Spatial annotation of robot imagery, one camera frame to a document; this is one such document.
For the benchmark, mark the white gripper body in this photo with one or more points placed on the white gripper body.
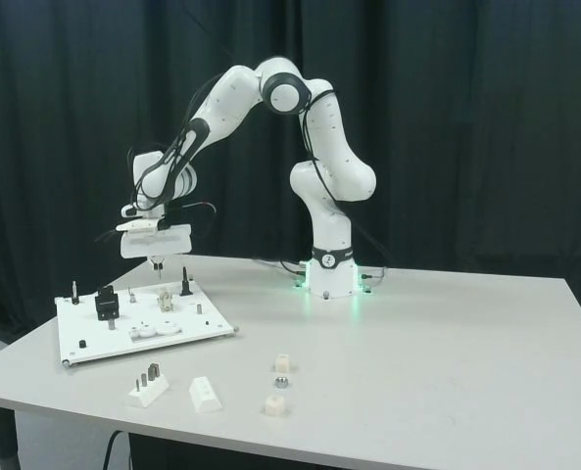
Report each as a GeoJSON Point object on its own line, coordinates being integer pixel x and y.
{"type": "Point", "coordinates": [155, 242]}

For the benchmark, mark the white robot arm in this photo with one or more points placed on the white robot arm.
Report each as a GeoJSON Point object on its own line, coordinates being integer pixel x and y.
{"type": "Point", "coordinates": [329, 161]}

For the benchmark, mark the large metal square peg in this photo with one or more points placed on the large metal square peg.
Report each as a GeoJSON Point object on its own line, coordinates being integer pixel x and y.
{"type": "Point", "coordinates": [153, 371]}

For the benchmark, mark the white square-hole peg holder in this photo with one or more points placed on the white square-hole peg holder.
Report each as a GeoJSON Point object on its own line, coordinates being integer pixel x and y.
{"type": "Point", "coordinates": [148, 394]}

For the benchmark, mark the white round-hole peg holder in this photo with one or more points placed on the white round-hole peg holder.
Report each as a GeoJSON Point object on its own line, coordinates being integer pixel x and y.
{"type": "Point", "coordinates": [206, 393]}

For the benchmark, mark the black D-SUB plug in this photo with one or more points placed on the black D-SUB plug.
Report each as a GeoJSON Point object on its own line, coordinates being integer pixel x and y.
{"type": "Point", "coordinates": [108, 303]}

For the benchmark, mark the white medium gear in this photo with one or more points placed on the white medium gear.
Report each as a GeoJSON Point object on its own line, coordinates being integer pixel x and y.
{"type": "Point", "coordinates": [146, 332]}

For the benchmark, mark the white task board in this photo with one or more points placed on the white task board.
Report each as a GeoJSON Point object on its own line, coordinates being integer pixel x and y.
{"type": "Point", "coordinates": [143, 343]}

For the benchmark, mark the small cream holder block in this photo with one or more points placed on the small cream holder block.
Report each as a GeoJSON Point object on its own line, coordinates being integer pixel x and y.
{"type": "Point", "coordinates": [282, 361]}
{"type": "Point", "coordinates": [274, 406]}

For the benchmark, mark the metal hex bolt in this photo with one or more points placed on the metal hex bolt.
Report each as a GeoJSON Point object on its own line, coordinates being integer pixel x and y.
{"type": "Point", "coordinates": [281, 382]}

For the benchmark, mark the black curtain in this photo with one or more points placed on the black curtain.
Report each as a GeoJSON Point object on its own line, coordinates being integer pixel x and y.
{"type": "Point", "coordinates": [466, 122]}

